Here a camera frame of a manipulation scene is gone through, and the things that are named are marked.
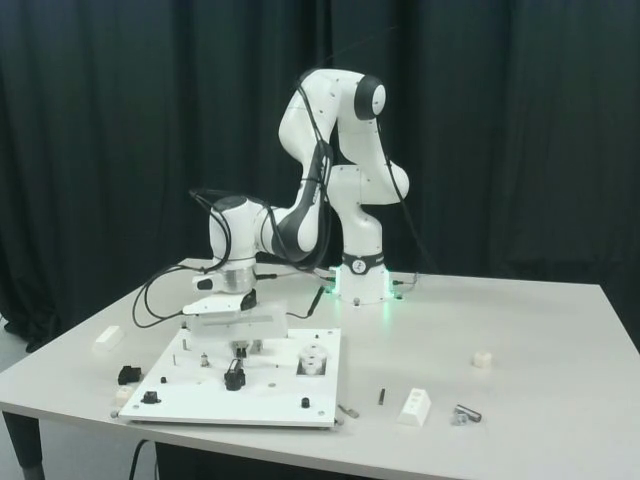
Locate dark grey table leg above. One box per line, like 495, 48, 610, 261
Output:
1, 410, 44, 480

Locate black looped gripper cable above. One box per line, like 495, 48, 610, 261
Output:
132, 264, 206, 330

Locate white peg holder with holes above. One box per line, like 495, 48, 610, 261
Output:
397, 387, 432, 427
93, 324, 126, 354

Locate black floor cable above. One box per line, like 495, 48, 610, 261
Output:
130, 438, 157, 480

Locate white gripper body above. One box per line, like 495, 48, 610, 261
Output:
183, 301, 290, 347

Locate flat white mount plate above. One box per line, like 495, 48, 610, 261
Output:
182, 298, 244, 317

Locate black box under table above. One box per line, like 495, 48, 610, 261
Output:
155, 439, 506, 480

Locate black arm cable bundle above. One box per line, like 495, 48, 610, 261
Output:
188, 82, 334, 274

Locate silver wrist ring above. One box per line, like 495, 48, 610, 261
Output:
219, 267, 252, 295

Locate black curtains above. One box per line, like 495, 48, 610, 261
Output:
0, 0, 640, 354

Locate thin black hanging cable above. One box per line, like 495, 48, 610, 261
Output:
372, 112, 436, 274

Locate white task board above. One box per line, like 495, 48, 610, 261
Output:
109, 327, 345, 431

